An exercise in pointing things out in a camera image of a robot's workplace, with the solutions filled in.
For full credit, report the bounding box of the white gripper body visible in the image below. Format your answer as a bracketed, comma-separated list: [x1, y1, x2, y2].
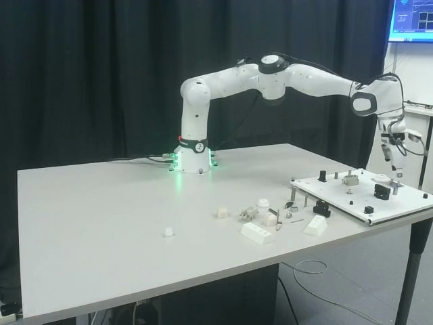
[384, 139, 407, 174]

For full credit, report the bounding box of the white peg holder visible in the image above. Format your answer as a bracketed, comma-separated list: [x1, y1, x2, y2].
[240, 222, 275, 245]
[303, 215, 327, 236]

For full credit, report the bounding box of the white cabinet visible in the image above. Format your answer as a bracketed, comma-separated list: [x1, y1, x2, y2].
[367, 101, 433, 192]

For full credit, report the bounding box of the white task board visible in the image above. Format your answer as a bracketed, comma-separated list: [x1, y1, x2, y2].
[290, 168, 433, 227]

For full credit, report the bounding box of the black table leg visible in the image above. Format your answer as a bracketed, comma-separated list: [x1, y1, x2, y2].
[395, 216, 429, 325]

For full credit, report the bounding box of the blue screen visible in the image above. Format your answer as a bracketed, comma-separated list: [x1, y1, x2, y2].
[388, 0, 433, 43]

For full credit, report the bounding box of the black curtain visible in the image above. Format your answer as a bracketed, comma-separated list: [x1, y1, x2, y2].
[0, 0, 395, 307]

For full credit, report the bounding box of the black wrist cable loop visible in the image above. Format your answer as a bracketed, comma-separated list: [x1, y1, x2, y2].
[386, 101, 426, 157]

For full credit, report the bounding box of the grey floor cable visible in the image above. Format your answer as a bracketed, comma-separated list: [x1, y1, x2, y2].
[292, 259, 398, 325]

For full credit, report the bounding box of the black cable at arm foot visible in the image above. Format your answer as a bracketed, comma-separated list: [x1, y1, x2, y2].
[108, 153, 177, 166]

